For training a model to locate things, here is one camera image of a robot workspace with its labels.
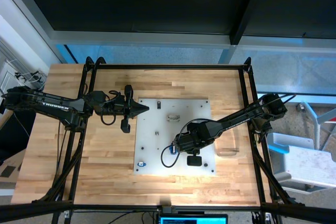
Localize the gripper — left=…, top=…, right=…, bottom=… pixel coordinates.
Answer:
left=115, top=84, right=150, bottom=134
left=175, top=133, right=203, bottom=167

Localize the white taskboard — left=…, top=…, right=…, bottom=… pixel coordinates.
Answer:
left=133, top=98, right=217, bottom=175

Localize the grey rectangular connector housing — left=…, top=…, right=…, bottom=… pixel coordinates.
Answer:
left=167, top=113, right=182, bottom=124

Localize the clear plastic tub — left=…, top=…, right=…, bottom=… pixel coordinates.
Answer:
left=212, top=115, right=244, bottom=161

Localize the laptop screen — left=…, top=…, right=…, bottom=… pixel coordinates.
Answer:
left=156, top=213, right=228, bottom=224

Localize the white step stool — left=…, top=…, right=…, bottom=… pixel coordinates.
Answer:
left=267, top=132, right=336, bottom=196

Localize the cardboard sheet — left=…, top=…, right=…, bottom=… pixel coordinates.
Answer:
left=0, top=149, right=27, bottom=183

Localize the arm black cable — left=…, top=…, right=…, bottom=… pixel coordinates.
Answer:
left=100, top=89, right=119, bottom=126
left=160, top=144, right=182, bottom=168

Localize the black aluminium frame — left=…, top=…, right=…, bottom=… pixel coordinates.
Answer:
left=0, top=56, right=307, bottom=224

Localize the black camera bracket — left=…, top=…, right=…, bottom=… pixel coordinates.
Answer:
left=158, top=199, right=176, bottom=214

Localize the wall cable bundle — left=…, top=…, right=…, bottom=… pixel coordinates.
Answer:
left=14, top=70, right=45, bottom=84

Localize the white metal trolley frame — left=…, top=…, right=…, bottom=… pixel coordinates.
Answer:
left=296, top=102, right=336, bottom=151

